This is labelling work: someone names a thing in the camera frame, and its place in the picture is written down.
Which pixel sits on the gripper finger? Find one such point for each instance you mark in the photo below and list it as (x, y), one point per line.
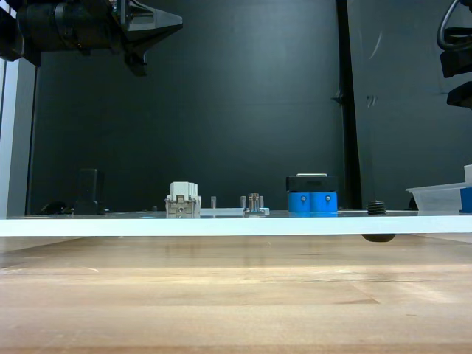
(166, 20)
(144, 38)

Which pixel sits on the beige rectangular connector housing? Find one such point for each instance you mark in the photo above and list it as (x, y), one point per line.
(180, 206)

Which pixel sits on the small metal connector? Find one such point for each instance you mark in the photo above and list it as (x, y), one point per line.
(253, 201)

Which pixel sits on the black pillar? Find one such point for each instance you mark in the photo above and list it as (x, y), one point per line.
(348, 110)

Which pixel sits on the clear plastic tub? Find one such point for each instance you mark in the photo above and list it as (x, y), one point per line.
(435, 199)

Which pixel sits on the small black socket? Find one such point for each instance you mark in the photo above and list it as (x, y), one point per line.
(88, 188)

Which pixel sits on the black screw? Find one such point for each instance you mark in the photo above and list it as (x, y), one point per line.
(376, 208)

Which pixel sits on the black rubber foot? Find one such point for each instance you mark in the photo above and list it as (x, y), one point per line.
(378, 239)

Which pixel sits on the white board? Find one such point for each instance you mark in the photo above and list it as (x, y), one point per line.
(221, 226)

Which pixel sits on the small blue connector mount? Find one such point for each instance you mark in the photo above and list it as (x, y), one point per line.
(466, 201)

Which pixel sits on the black connector on blue mount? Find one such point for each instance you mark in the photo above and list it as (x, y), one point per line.
(311, 203)

